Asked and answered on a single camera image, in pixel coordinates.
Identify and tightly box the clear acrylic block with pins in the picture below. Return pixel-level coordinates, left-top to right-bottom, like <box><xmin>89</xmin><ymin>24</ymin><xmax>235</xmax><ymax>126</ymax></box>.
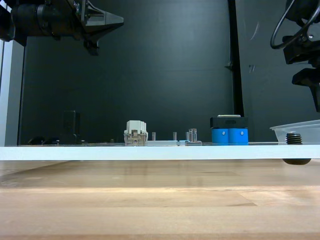
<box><xmin>146</xmin><ymin>131</ymin><xmax>191</xmax><ymax>147</ymax></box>

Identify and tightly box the beige connector housing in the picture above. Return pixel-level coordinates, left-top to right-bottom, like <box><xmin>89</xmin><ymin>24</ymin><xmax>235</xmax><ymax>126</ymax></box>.
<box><xmin>123</xmin><ymin>119</ymin><xmax>148</xmax><ymax>146</ymax></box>

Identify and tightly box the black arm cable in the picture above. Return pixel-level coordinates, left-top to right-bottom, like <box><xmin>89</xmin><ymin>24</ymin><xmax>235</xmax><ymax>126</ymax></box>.
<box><xmin>270</xmin><ymin>0</ymin><xmax>320</xmax><ymax>50</ymax></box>

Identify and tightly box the white taskboard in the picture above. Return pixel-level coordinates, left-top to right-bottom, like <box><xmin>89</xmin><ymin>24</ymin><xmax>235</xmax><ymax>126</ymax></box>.
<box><xmin>0</xmin><ymin>142</ymin><xmax>320</xmax><ymax>161</ymax></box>

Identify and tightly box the blue and black socket block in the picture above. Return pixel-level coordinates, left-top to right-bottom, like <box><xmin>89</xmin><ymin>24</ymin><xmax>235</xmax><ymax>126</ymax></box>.
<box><xmin>209</xmin><ymin>114</ymin><xmax>250</xmax><ymax>146</ymax></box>

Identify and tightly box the clear plastic tub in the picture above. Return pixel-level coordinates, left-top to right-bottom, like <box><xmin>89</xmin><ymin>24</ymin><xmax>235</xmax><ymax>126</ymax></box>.
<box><xmin>269</xmin><ymin>119</ymin><xmax>320</xmax><ymax>145</ymax></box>

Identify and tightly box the black rubber board foot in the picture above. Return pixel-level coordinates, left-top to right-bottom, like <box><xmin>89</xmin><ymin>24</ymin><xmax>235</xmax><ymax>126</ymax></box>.
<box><xmin>282</xmin><ymin>158</ymin><xmax>312</xmax><ymax>165</ymax></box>

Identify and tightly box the black screw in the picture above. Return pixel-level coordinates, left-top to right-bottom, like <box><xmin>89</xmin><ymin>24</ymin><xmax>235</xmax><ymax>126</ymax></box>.
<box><xmin>285</xmin><ymin>132</ymin><xmax>303</xmax><ymax>145</ymax></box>

